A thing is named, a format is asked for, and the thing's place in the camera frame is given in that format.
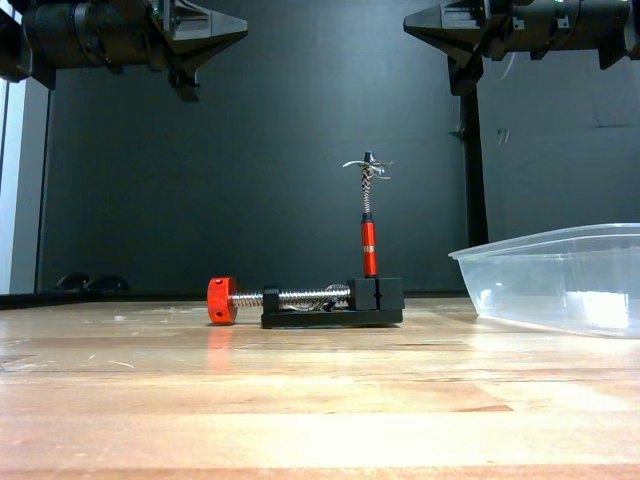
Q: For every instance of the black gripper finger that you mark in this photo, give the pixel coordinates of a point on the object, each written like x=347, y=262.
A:
x=225, y=30
x=452, y=57
x=200, y=62
x=430, y=27

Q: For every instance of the clear plastic tub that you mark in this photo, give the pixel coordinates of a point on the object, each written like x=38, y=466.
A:
x=500, y=280

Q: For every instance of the black vise with red knob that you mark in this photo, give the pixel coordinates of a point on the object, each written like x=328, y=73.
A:
x=380, y=300

